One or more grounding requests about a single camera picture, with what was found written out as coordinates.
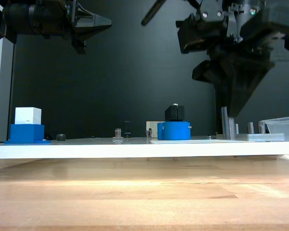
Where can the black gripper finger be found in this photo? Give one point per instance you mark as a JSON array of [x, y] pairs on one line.
[[222, 79], [86, 31], [89, 18], [248, 79]]

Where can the large shiny metal cylinder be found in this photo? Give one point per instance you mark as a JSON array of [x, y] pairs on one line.
[[226, 127]]

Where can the small metal cylinder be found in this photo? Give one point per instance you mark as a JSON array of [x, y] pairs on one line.
[[261, 127], [250, 127], [237, 128]]

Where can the black plug with metal top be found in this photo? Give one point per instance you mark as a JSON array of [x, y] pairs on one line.
[[174, 113]]

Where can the grey metal plate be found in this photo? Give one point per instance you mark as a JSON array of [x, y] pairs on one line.
[[265, 137]]

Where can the clear plastic tub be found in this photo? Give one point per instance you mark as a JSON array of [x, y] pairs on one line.
[[284, 127]]

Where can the blue round holder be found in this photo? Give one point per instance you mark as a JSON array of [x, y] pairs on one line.
[[175, 131]]

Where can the beige connector housing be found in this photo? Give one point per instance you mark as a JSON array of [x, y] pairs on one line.
[[152, 127]]

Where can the white cube block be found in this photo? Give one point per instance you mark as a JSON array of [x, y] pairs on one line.
[[27, 115]]

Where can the small black socket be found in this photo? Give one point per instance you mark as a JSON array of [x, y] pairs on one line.
[[127, 127]]

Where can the small black knurled knob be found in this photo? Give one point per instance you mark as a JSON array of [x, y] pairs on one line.
[[61, 137]]

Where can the blue square holder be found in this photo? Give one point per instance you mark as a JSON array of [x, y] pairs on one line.
[[26, 133]]

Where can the white plastic board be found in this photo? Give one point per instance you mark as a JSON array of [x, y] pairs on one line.
[[86, 150]]

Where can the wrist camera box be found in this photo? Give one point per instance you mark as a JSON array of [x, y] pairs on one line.
[[191, 36]]

